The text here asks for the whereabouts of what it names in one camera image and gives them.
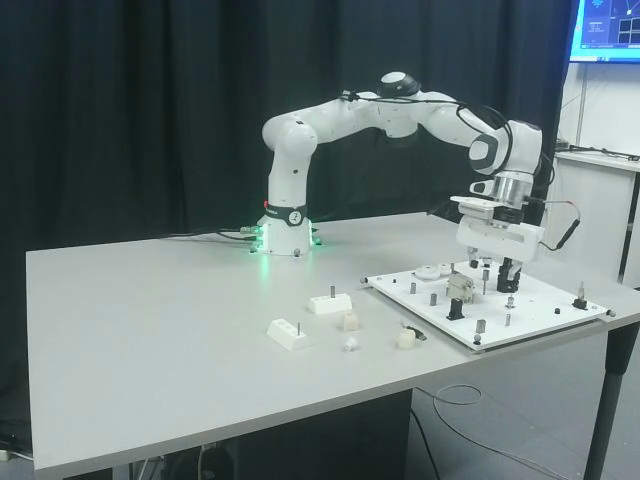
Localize white task board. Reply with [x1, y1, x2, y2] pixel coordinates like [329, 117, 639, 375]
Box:
[361, 259, 617, 355]

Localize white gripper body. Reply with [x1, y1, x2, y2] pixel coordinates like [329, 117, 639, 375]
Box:
[455, 213, 544, 263]

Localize black curtains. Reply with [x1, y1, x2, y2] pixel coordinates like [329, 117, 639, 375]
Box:
[0, 0, 584, 451]

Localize black base cables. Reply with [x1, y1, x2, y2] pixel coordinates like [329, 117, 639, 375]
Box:
[164, 225, 262, 243]

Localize black table leg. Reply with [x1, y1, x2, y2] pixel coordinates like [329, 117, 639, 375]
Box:
[583, 319, 632, 480]

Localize blue screen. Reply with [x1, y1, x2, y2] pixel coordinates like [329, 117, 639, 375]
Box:
[568, 0, 640, 65]

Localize grey floor cable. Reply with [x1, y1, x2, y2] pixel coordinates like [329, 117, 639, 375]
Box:
[413, 382, 594, 480]

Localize thin black rod on wire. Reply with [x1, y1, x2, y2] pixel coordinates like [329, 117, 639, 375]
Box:
[539, 198, 584, 252]

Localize white peg holder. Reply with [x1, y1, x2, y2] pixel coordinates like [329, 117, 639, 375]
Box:
[307, 294, 356, 317]
[265, 318, 314, 352]

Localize white cabinet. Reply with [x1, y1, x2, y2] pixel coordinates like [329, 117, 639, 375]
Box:
[551, 143, 640, 292]

